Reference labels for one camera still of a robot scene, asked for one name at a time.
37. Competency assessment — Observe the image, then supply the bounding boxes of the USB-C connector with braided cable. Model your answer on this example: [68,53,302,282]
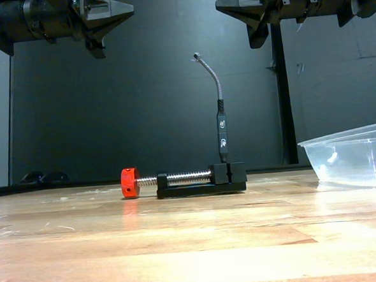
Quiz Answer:
[190,50,229,135]

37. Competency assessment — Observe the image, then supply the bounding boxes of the black USB-C socket adapter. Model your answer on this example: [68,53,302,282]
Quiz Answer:
[217,132,231,164]

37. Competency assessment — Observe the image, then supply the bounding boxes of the clear plastic tub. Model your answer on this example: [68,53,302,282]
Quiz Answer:
[296,121,376,194]

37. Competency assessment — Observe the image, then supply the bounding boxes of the black clamp with red knob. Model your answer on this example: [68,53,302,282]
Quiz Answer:
[119,160,249,203]

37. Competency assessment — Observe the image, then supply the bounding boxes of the black vertical room post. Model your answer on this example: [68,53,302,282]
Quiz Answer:
[265,22,301,166]

